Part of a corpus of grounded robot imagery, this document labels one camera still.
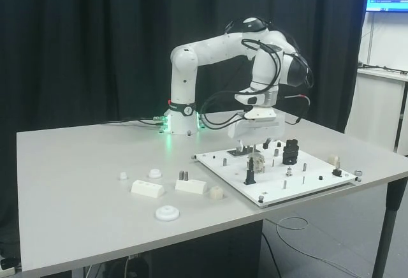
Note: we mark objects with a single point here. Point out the white task board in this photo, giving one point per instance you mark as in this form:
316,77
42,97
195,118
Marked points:
229,169

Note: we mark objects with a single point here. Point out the white large gear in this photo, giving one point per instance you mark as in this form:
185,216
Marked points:
167,213

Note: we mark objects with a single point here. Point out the white medium gear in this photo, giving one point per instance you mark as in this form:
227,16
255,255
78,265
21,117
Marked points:
154,173

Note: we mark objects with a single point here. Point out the white cabinet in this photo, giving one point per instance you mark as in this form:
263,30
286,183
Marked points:
376,106

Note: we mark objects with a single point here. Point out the black USB plug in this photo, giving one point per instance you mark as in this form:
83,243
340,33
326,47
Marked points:
250,176

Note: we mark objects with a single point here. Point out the white power strip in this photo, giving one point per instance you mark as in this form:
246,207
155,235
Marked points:
7,270

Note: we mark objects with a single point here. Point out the black table leg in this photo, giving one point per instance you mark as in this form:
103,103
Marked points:
387,227

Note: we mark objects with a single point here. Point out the metal BNC plug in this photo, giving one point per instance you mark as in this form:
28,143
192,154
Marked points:
289,172

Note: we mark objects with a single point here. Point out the small cream holder block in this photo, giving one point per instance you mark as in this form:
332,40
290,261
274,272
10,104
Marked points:
215,193

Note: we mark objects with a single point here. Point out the clear Ethernet plug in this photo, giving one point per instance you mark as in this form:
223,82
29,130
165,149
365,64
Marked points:
257,162

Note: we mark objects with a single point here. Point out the white small gear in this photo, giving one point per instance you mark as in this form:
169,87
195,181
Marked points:
123,176

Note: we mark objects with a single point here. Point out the white holder with empty holes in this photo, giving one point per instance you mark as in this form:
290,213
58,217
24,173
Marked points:
147,189

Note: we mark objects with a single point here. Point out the metal hex nut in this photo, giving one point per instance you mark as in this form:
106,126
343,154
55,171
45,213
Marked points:
359,173

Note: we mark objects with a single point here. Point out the black curtain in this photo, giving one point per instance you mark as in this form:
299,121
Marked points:
95,35

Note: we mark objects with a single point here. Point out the black D-SUB plug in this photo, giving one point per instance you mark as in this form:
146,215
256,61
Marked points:
290,152

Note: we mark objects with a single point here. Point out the metal peg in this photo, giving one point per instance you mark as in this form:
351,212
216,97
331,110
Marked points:
184,175

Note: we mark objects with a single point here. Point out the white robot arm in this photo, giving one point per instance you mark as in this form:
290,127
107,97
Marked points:
183,77

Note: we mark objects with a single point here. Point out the black box under table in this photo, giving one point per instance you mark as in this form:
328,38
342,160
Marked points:
207,252

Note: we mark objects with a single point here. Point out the white holder with pegs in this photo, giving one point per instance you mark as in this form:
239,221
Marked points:
190,187

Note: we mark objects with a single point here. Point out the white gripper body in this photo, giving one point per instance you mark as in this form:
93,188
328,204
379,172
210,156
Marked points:
258,129

